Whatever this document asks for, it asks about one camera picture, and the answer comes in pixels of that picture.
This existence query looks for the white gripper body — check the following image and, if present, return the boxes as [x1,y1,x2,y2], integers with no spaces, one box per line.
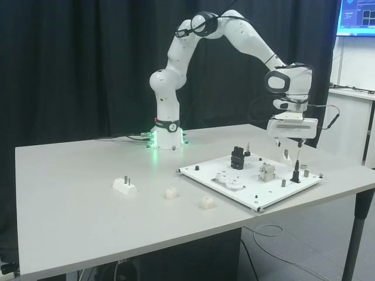
[266,116,319,140]

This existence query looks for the black curtains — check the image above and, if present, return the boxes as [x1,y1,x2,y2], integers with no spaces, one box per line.
[0,0,343,149]

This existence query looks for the thin black rod on wire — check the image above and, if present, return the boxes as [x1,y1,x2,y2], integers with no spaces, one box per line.
[307,104,342,129]

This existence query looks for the black USB plug with cable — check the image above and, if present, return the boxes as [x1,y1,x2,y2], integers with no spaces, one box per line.
[289,145,303,183]

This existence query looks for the black D-SUB plug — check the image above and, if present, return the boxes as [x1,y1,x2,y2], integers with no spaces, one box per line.
[229,144,246,171]

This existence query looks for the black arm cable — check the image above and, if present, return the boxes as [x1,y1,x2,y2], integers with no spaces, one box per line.
[175,8,294,68]

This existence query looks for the black cables at arm foot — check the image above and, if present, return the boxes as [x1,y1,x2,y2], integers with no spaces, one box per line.
[98,132,155,143]

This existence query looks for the white holder with round pegs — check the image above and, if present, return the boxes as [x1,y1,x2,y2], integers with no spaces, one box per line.
[280,148,294,164]

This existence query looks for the white holder with thin pegs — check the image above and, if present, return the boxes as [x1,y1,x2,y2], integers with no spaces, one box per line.
[112,174,139,197]

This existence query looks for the metal connector block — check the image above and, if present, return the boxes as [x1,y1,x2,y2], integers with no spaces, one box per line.
[257,163,277,183]

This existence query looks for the grey floor cable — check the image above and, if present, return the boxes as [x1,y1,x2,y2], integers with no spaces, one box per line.
[241,224,348,281]

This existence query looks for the black table leg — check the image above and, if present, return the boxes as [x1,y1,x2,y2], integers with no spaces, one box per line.
[342,191,370,281]

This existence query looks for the blue screen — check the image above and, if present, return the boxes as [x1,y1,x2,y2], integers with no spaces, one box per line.
[336,0,375,37]

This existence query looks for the white cabinet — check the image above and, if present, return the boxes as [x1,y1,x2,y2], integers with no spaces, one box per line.
[317,84,375,170]

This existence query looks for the white medium gear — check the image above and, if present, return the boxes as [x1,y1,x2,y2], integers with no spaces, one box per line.
[224,179,244,191]

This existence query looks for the white task board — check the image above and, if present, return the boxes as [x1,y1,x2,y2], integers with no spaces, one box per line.
[175,145,325,213]

